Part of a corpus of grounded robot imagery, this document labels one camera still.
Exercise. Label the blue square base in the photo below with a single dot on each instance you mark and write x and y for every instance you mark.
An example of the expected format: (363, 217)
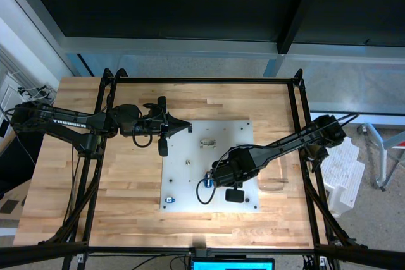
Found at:
(165, 201)

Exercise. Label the grey metal cart frame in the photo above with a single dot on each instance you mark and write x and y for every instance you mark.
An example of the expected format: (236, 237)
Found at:
(384, 156)

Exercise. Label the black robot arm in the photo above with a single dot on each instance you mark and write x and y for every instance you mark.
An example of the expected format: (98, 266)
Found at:
(69, 122)
(284, 143)

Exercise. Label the blue round holder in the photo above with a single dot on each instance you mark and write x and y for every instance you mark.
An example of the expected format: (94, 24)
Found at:
(208, 181)

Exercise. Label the blue laptop screen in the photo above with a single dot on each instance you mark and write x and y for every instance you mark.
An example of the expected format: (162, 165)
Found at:
(232, 265)

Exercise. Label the clear plastic tub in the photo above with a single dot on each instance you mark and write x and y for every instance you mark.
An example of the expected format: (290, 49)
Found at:
(275, 186)

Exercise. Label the white taskboard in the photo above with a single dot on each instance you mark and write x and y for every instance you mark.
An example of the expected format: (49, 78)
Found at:
(190, 194)

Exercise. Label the white connector housing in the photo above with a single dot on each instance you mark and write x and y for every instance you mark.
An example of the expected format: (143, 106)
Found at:
(208, 143)

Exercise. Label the black table frame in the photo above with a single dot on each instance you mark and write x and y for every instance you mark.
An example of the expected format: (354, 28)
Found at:
(202, 79)

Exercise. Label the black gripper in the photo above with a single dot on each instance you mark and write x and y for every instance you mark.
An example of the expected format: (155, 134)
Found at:
(152, 123)
(231, 175)

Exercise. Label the black table camera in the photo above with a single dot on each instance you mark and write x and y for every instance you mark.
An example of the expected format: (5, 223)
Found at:
(200, 246)

